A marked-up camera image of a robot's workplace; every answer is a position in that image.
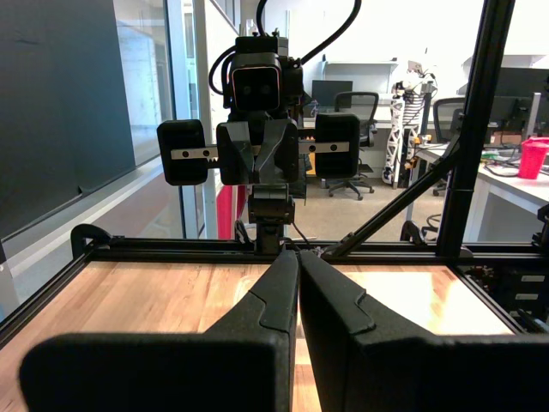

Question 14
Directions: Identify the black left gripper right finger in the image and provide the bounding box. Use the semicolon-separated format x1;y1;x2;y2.
299;250;549;412

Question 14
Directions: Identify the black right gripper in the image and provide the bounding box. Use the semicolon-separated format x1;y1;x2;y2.
157;112;360;186

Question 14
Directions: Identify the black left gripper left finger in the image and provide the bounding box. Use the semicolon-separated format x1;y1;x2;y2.
19;250;300;412

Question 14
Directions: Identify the red panel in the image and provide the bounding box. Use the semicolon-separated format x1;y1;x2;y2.
216;184;238;239

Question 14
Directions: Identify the black computer monitor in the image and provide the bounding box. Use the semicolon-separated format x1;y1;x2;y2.
488;67;549;130
311;80;353;108

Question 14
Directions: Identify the black box with white labels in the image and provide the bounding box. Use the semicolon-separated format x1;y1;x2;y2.
461;262;549;334

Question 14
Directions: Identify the black mesh office chair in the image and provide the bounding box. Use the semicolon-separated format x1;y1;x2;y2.
431;97;467;197
319;91;381;202

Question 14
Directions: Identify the white lattice stand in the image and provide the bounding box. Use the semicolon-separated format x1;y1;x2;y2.
383;79;424;186

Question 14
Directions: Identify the white desk hutch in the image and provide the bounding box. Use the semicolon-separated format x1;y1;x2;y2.
320;58;401;130

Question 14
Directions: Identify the white office desk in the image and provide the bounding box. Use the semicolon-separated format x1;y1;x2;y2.
413;143;549;244

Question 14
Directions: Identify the pink plastic container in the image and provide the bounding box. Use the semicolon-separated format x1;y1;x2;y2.
517;136;549;179

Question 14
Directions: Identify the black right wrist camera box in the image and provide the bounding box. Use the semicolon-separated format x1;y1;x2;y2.
230;36;283;113

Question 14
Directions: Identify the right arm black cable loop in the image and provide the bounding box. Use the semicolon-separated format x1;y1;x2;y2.
299;0;362;64

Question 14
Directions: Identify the black aluminium table frame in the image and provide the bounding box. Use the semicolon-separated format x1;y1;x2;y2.
0;0;549;349

